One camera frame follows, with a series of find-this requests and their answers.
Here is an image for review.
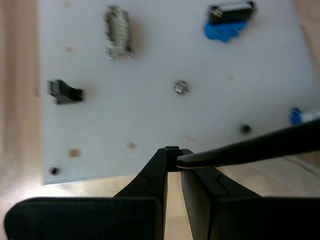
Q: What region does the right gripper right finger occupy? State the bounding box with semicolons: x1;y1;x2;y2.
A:
180;149;320;240

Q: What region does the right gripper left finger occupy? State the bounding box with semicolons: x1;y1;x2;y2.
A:
3;147;169;240

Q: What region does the black USB connector with cable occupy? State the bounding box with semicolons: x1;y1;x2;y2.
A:
164;119;320;173

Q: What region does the small blue and white connector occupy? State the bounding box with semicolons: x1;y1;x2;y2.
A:
289;107;318;126

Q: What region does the black USB hub block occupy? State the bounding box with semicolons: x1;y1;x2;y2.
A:
47;79;85;105

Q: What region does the beige multi-pin connector housing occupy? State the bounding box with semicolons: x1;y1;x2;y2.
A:
103;5;135;60

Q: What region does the white plastic board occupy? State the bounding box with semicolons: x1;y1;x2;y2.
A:
37;0;316;187

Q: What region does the small silver metal fitting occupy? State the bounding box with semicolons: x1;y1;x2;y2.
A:
172;79;189;96

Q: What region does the blue plastic connector mount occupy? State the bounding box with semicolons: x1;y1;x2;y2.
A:
202;19;247;44

